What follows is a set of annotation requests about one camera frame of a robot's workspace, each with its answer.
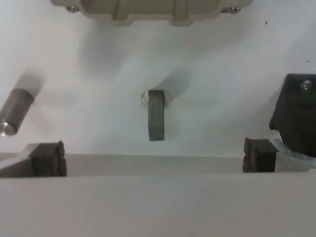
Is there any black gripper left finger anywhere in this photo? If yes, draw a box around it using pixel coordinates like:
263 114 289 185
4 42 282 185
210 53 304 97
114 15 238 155
0 140 67 178

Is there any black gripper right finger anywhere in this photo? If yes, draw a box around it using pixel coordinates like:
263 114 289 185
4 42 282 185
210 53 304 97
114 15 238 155
243 137 316 173

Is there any metal square peg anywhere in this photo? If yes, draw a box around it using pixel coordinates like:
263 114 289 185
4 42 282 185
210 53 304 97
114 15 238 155
147 90 165 142

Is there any thick metal round peg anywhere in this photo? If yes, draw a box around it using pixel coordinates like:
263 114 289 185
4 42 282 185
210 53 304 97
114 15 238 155
0 87 35 138

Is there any white task board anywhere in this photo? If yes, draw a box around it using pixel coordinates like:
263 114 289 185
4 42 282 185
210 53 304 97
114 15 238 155
0 0 316 171

